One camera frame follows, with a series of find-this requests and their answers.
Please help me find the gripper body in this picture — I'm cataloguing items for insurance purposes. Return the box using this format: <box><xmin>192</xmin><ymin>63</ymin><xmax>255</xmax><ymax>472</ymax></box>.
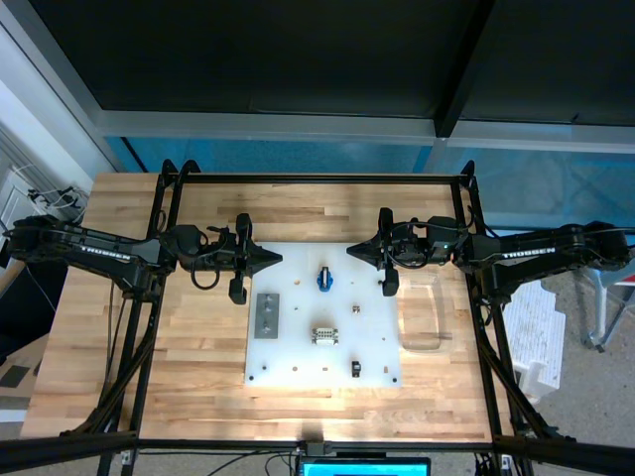
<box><xmin>378</xmin><ymin>206</ymin><xmax>432</xmax><ymax>298</ymax></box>
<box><xmin>199</xmin><ymin>212</ymin><xmax>256</xmax><ymax>304</ymax></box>

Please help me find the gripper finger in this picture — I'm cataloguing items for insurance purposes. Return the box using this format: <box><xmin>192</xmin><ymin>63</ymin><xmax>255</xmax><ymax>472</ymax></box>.
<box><xmin>249</xmin><ymin>257</ymin><xmax>284</xmax><ymax>278</ymax></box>
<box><xmin>250</xmin><ymin>240</ymin><xmax>284</xmax><ymax>261</ymax></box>
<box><xmin>345</xmin><ymin>233</ymin><xmax>385</xmax><ymax>255</ymax></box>
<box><xmin>345</xmin><ymin>251</ymin><xmax>386</xmax><ymax>272</ymax></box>

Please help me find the white taskboard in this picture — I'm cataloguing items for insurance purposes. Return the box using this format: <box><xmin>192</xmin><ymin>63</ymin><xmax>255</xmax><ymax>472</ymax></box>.
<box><xmin>242</xmin><ymin>240</ymin><xmax>404</xmax><ymax>388</ymax></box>

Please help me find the grey metal plate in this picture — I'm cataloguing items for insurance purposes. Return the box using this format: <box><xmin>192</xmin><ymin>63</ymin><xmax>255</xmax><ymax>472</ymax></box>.
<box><xmin>253</xmin><ymin>292</ymin><xmax>281</xmax><ymax>340</ymax></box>

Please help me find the clear plastic tub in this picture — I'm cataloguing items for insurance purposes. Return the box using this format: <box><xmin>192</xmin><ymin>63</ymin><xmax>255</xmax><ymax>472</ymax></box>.
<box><xmin>395</xmin><ymin>274</ymin><xmax>456</xmax><ymax>357</ymax></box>

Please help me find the white foam block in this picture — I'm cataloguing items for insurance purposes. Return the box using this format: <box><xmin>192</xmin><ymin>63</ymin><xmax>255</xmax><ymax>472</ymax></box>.
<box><xmin>501</xmin><ymin>285</ymin><xmax>568</xmax><ymax>406</ymax></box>

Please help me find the laptop screen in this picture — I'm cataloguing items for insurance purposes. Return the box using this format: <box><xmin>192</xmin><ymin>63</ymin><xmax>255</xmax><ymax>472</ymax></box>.
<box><xmin>296</xmin><ymin>455</ymin><xmax>433</xmax><ymax>476</ymax></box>

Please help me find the silver metal stand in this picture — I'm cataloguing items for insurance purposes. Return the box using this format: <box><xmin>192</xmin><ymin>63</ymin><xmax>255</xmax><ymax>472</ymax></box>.
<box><xmin>574</xmin><ymin>262</ymin><xmax>635</xmax><ymax>354</ymax></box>

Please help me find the cardboard box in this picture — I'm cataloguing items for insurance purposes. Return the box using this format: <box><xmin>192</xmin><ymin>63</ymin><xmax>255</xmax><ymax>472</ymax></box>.
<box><xmin>0</xmin><ymin>332</ymin><xmax>51</xmax><ymax>398</ymax></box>

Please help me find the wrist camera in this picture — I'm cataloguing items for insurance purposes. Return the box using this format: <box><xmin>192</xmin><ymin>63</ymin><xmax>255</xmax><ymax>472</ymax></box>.
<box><xmin>206</xmin><ymin>235</ymin><xmax>236</xmax><ymax>264</ymax></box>
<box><xmin>394</xmin><ymin>227</ymin><xmax>427</xmax><ymax>259</ymax></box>

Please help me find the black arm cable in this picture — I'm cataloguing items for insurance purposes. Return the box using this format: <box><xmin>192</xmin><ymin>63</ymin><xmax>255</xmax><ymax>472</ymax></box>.
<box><xmin>190</xmin><ymin>266</ymin><xmax>222</xmax><ymax>292</ymax></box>

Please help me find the black table frame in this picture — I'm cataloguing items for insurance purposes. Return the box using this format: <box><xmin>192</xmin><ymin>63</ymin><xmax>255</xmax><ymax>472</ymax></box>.
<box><xmin>0</xmin><ymin>157</ymin><xmax>635</xmax><ymax>476</ymax></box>

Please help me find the black table camera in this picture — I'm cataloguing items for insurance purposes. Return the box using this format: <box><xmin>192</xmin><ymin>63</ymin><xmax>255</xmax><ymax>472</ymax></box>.
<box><xmin>300</xmin><ymin>431</ymin><xmax>332</xmax><ymax>456</ymax></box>

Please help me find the black wall column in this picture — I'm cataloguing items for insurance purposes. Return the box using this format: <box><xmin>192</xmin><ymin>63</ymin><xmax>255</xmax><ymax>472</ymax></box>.
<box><xmin>434</xmin><ymin>0</ymin><xmax>496</xmax><ymax>139</ymax></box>

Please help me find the tangled cable bundle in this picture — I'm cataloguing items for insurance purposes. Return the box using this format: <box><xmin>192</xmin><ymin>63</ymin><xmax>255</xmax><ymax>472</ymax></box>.
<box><xmin>27</xmin><ymin>183</ymin><xmax>85</xmax><ymax>212</ymax></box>

